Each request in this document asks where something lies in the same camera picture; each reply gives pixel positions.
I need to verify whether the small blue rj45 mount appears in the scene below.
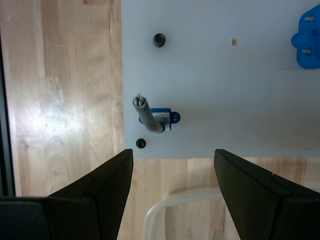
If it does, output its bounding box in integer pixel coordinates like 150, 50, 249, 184
138, 107, 181, 132

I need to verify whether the clear plastic tub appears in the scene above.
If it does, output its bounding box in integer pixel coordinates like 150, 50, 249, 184
142, 186, 240, 240

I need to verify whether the rj45 connector with grey cable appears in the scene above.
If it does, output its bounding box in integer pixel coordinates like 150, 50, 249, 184
131, 91, 166, 134

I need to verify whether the grey rj45 socket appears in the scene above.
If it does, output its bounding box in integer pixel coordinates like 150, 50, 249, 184
152, 112, 172, 127

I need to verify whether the black frame rail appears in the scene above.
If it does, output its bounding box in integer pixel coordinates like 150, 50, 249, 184
0, 31, 16, 199

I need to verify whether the white board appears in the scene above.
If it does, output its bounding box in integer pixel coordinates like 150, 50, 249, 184
120, 0, 320, 160

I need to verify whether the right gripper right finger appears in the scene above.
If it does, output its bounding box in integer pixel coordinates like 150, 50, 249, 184
214, 148, 320, 240

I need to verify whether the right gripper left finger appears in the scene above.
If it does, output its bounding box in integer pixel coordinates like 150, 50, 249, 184
0, 148, 134, 240

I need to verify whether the large blue mount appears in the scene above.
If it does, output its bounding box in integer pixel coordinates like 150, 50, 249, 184
290, 4, 320, 71

